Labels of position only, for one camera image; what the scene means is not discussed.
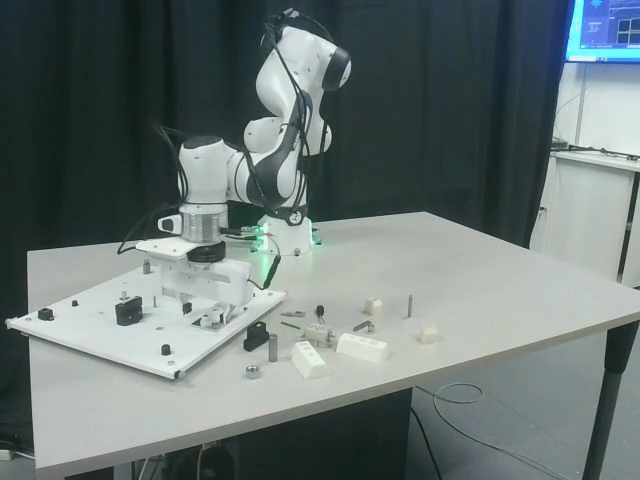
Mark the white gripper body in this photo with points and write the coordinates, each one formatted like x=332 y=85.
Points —
x=232 y=282

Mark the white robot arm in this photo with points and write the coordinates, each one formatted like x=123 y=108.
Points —
x=295 y=65

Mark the black D-SUB plug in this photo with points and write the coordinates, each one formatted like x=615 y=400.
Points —
x=255 y=340

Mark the metal USB plug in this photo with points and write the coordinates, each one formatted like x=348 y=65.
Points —
x=294 y=314

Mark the metal bolt nut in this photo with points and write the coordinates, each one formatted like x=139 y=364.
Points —
x=251 y=372

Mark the small white box dark window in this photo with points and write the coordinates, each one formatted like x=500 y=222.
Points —
x=169 y=224

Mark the beige waterproof plug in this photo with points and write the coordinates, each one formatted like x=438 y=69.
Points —
x=315 y=332

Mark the white task board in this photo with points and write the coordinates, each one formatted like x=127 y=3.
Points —
x=100 y=325

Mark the white peg holder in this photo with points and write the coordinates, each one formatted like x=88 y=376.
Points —
x=362 y=347
x=310 y=362

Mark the small white plug holder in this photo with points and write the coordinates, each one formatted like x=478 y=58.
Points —
x=429 y=334
x=373 y=306

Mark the black box under table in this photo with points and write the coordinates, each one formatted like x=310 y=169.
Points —
x=325 y=440

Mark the slim metal square peg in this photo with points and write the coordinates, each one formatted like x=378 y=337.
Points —
x=409 y=306

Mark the black curtain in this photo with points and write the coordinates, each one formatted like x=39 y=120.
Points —
x=100 y=100

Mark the white cabinet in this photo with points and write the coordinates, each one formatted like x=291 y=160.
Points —
x=585 y=215

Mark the dark table leg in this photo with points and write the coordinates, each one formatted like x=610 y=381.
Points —
x=612 y=400

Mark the blue screen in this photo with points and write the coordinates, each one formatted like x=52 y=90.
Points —
x=605 y=27

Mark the flat white mount plate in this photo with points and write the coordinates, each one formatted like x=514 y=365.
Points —
x=160 y=250

